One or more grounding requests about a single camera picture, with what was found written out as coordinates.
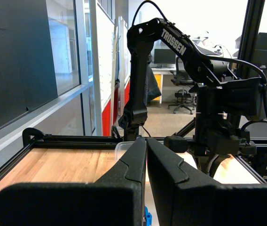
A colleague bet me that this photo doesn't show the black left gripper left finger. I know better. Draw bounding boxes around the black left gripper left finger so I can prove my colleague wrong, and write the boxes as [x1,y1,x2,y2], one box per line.
[0,138,147,226]

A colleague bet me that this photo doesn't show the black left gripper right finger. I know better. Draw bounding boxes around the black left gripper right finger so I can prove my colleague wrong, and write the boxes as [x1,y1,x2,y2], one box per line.
[147,138,267,226]

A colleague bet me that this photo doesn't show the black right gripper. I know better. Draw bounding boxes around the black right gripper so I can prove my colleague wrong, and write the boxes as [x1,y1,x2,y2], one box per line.
[165,86,258,176]

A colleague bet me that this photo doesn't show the grey rj45 connector cable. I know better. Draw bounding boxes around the grey rj45 connector cable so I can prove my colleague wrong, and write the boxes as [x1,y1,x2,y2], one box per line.
[207,154,219,177]

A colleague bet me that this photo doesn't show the white board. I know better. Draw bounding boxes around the white board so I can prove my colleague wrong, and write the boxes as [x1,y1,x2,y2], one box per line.
[144,182,159,226]

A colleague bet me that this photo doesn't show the blue plastic part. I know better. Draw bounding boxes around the blue plastic part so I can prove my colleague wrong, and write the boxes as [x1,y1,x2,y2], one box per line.
[144,206,153,226]

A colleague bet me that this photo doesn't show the clear plastic tub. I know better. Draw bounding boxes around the clear plastic tub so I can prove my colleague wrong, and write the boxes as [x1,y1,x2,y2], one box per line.
[114,141,196,165]

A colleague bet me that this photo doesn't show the black office chair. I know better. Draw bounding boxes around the black office chair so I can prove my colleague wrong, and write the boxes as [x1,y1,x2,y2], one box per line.
[167,56,196,115]

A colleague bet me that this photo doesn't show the yellow drawer cabinet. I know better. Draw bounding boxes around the yellow drawer cabinet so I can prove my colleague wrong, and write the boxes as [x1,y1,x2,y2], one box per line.
[153,73,163,105]

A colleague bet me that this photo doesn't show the black hanging bag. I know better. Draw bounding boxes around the black hanging bag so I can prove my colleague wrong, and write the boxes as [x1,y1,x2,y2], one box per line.
[146,53,162,103]

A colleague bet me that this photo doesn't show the white and red partition panel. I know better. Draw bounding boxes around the white and red partition panel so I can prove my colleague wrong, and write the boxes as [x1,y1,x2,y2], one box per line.
[118,16,132,111]
[95,0,120,137]

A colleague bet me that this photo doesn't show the small dark computer monitor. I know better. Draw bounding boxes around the small dark computer monitor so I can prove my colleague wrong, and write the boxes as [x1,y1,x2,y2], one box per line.
[154,48,176,69]

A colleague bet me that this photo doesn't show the black frame diagonal brace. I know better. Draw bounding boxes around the black frame diagonal brace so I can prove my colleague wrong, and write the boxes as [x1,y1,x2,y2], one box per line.
[171,119,196,139]

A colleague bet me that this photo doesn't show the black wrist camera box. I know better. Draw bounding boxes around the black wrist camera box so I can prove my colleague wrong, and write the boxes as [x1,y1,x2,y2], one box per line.
[224,77,267,121]

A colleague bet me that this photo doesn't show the black corner bracket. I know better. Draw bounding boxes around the black corner bracket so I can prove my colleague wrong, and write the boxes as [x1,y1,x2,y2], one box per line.
[22,127,46,146]

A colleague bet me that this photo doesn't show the black frame upright post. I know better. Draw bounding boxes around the black frame upright post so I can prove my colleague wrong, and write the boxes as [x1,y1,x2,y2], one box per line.
[225,0,266,142]

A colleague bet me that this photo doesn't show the black elbow cable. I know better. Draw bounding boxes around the black elbow cable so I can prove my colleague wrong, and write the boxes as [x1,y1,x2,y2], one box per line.
[132,0,170,26]

